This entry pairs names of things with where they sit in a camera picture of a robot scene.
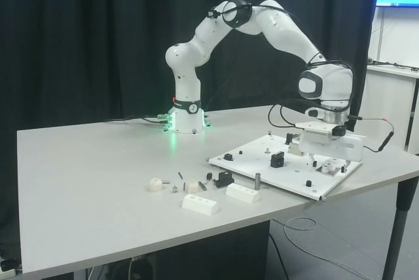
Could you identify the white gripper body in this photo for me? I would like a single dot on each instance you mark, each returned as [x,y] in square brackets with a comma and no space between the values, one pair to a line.
[340,147]

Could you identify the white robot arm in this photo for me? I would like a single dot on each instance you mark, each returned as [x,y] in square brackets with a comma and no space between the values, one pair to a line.
[281,36]

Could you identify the white medium gear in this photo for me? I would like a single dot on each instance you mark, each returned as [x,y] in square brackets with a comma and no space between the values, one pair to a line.
[334,165]

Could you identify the white small gear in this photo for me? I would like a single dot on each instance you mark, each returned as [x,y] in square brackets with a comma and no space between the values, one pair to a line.
[326,169]

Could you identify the metal round peg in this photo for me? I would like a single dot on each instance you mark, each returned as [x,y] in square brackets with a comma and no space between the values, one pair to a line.
[257,181]

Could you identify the white cabinet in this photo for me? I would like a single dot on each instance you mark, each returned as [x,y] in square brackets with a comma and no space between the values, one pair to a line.
[386,106]

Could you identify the white task board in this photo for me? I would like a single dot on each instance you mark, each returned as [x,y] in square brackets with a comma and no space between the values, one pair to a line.
[248,165]

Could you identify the white peg holder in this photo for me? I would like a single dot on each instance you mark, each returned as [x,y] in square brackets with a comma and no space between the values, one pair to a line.
[242,193]
[199,204]

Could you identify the grey table leg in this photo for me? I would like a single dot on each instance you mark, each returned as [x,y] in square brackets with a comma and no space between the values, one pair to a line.
[397,234]

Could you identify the black D-SUB plug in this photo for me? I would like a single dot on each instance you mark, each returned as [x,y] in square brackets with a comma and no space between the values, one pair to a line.
[224,179]

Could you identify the small black plug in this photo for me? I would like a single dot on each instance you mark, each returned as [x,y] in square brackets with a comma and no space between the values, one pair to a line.
[209,175]

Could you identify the dark metal square peg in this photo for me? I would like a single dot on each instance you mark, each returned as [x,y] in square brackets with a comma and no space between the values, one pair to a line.
[202,185]

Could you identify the small white cube holder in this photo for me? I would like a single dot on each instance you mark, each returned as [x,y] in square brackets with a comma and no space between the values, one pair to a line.
[155,185]
[192,187]

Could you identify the black box under table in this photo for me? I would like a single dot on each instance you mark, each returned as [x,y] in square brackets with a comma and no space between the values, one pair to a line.
[212,254]

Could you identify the small metal bolt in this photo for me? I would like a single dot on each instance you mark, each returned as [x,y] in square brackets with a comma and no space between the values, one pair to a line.
[174,189]

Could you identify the black curtain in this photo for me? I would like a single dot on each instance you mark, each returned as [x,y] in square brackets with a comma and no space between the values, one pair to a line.
[82,31]

